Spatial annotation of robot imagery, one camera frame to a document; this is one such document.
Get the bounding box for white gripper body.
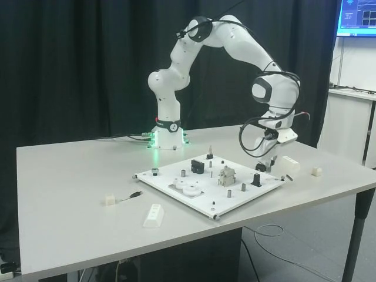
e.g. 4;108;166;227
253;136;279;163

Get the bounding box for white long peg holder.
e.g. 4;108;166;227
142;203;165;229
281;156;301;172

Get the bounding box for white task board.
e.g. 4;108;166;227
132;152;286;220

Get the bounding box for black D-SUB plug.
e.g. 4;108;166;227
190;159;206;174

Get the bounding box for white large gear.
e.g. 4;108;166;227
182;184;201;197

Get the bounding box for white cabinet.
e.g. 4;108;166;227
327;86;376;170

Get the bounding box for dark table leg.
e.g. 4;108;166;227
345;187;375;282

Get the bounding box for blue monitor screen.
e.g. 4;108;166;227
335;0;376;38

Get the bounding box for black curtain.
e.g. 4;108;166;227
0;0;341;265

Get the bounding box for black looped gripper cable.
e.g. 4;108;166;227
238;115;280;157

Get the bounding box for grey floor cable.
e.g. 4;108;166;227
241;224;297;282

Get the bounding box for black base cables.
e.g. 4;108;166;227
125;132;156;145

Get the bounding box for black USB plug with cable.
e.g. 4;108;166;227
116;191;145;204

